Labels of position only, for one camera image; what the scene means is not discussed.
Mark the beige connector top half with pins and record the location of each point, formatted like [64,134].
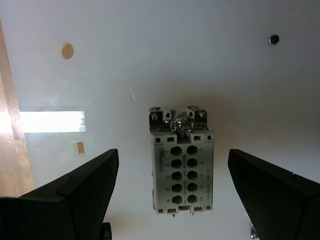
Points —
[182,175]

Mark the white task board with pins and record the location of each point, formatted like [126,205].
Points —
[200,62]

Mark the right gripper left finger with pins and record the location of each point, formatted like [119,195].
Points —
[62,207]

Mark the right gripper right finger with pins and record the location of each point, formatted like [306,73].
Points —
[280,200]

